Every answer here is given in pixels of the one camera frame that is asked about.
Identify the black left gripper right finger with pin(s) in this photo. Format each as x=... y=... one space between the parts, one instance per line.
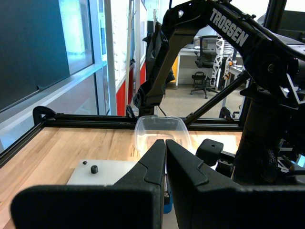
x=226 y=207

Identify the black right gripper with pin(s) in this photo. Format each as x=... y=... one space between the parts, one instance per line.
x=209 y=152

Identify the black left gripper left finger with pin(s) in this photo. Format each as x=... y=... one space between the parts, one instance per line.
x=95 y=207

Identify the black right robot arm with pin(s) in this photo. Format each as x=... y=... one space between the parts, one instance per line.
x=228 y=33

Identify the black round screw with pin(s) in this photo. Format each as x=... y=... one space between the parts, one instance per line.
x=94 y=169

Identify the white board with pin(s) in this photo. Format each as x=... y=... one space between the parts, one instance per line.
x=112 y=171

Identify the blue and black connector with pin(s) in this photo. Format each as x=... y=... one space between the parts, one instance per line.
x=167 y=205

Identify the clear plastic tub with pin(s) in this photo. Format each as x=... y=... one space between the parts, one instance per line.
x=143 y=133

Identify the black office chair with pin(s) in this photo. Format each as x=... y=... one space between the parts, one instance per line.
x=205 y=59

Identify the white lattice stand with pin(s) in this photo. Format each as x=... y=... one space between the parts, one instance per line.
x=220 y=47

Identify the black metal frame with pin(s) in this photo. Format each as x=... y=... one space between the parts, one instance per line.
x=95 y=119

